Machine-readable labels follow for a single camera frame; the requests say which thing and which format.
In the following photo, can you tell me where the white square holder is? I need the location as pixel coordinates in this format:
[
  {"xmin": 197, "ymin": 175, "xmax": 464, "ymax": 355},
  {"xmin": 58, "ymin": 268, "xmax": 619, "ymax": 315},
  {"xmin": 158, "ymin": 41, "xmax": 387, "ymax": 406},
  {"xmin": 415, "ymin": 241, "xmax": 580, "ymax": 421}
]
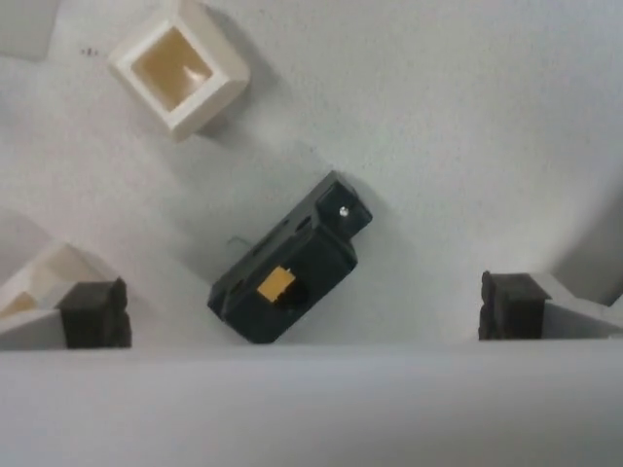
[
  {"xmin": 0, "ymin": 240, "xmax": 116, "ymax": 323},
  {"xmin": 107, "ymin": 0, "xmax": 252, "ymax": 144}
]

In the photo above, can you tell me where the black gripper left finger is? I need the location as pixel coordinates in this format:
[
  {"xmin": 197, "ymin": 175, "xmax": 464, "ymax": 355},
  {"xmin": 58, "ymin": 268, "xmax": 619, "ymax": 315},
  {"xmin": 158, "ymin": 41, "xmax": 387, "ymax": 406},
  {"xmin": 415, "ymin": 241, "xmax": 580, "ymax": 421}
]
[{"xmin": 0, "ymin": 275, "xmax": 133, "ymax": 351}]

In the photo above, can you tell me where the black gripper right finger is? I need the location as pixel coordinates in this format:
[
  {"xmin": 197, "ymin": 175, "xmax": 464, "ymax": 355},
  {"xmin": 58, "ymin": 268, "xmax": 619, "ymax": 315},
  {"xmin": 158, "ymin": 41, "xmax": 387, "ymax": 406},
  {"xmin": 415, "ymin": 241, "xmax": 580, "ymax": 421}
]
[{"xmin": 478, "ymin": 269, "xmax": 623, "ymax": 342}]

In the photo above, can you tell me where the black D-SUB plug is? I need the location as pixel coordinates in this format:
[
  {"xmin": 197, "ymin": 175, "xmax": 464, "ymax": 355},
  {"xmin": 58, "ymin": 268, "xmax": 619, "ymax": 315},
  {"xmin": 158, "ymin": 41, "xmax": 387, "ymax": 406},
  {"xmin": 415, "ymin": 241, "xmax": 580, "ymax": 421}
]
[{"xmin": 205, "ymin": 169, "xmax": 376, "ymax": 346}]

